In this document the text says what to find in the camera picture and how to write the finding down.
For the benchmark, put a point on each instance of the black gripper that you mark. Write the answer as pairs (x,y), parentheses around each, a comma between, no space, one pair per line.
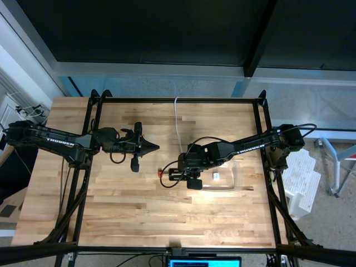
(137,147)
(193,161)

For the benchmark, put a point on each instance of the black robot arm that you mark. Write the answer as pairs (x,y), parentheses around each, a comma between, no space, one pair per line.
(250,148)
(59,142)

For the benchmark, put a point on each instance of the small white block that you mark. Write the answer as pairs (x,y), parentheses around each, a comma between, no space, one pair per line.
(215,175)

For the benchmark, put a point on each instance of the clear plastic tub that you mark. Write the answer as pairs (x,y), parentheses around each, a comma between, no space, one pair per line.
(225,180)

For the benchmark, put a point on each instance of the laptop screen with blue edge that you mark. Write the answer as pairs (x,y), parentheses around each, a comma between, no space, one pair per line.
(203,262)

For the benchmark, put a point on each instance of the white plastic step stool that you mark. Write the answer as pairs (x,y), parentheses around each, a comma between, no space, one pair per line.
(301,189)

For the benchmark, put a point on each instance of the black vertical beam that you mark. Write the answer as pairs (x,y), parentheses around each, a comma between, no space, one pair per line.
(258,41)

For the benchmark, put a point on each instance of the brown cardboard box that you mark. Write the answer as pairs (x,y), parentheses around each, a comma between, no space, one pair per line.
(16,194)

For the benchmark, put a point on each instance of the gray metal stand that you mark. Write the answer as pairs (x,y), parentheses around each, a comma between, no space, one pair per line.
(337,167)

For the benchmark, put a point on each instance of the black metal frame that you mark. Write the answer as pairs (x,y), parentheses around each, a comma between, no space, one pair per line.
(217,100)

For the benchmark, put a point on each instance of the curved black frame bracket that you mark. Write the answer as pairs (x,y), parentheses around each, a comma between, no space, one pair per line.
(262,95)
(107,93)
(94,94)

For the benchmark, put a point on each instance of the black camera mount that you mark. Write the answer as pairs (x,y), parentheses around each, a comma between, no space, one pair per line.
(175,251)

